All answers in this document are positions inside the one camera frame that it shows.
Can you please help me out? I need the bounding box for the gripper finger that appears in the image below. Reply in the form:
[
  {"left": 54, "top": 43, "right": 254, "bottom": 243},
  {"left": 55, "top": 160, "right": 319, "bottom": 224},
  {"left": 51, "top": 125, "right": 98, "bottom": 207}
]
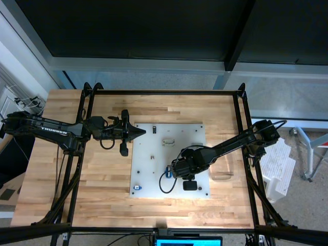
[
  {"left": 129, "top": 132, "right": 147, "bottom": 142},
  {"left": 129, "top": 123, "right": 147, "bottom": 133}
]

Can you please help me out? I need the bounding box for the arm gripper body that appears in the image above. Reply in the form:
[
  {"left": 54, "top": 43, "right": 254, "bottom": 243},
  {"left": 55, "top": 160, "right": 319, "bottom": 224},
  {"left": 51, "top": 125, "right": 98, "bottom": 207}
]
[
  {"left": 109, "top": 109, "right": 131, "bottom": 157},
  {"left": 171, "top": 148, "right": 202, "bottom": 191}
]

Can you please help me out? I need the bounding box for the clear plastic tub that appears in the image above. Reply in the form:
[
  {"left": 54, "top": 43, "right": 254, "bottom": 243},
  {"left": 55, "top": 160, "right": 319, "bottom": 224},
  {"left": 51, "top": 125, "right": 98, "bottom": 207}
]
[{"left": 208, "top": 150, "right": 235, "bottom": 182}]

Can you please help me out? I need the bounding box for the white square board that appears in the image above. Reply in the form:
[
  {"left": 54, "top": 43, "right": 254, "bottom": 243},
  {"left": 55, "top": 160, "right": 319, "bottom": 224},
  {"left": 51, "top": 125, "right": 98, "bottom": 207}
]
[{"left": 130, "top": 122, "right": 212, "bottom": 199}]

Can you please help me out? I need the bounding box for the laptop screen with blue edge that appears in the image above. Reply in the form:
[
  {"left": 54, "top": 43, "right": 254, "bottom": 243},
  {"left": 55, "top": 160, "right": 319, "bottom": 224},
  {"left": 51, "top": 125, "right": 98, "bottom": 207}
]
[{"left": 153, "top": 236, "right": 223, "bottom": 246}]

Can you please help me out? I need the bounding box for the white step stool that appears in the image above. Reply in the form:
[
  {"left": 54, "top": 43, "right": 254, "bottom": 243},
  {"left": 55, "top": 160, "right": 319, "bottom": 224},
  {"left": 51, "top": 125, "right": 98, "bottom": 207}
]
[{"left": 259, "top": 138, "right": 297, "bottom": 204}]

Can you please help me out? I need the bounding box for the brown cardboard box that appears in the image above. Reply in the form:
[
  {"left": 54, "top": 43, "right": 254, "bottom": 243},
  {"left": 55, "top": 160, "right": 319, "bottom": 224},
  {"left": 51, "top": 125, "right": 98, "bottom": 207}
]
[{"left": 0, "top": 172, "right": 26, "bottom": 206}]

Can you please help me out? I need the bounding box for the gripper black cable loop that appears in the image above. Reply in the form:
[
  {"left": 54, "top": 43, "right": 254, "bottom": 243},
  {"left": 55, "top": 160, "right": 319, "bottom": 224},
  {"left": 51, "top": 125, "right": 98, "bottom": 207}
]
[
  {"left": 99, "top": 133, "right": 115, "bottom": 150},
  {"left": 158, "top": 171, "right": 178, "bottom": 194}
]

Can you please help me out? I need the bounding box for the black metal frame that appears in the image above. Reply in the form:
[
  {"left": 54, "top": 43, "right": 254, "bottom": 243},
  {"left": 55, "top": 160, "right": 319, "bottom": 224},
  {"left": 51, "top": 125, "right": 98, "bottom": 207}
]
[{"left": 0, "top": 81, "right": 328, "bottom": 246}]

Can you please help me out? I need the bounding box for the white cable bundle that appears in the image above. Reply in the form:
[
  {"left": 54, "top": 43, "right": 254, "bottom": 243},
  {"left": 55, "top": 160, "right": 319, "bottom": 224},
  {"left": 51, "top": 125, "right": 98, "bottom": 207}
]
[{"left": 13, "top": 95, "right": 45, "bottom": 110}]

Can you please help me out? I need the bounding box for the arm base black cable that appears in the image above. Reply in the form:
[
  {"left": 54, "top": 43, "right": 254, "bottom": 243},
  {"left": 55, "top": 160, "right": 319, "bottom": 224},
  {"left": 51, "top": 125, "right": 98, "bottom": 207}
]
[{"left": 266, "top": 119, "right": 288, "bottom": 130}]

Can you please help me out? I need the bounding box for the grey metal chair frame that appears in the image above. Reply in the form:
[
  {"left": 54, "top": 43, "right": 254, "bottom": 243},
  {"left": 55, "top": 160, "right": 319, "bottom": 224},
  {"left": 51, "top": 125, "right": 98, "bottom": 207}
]
[{"left": 289, "top": 127, "right": 328, "bottom": 183}]

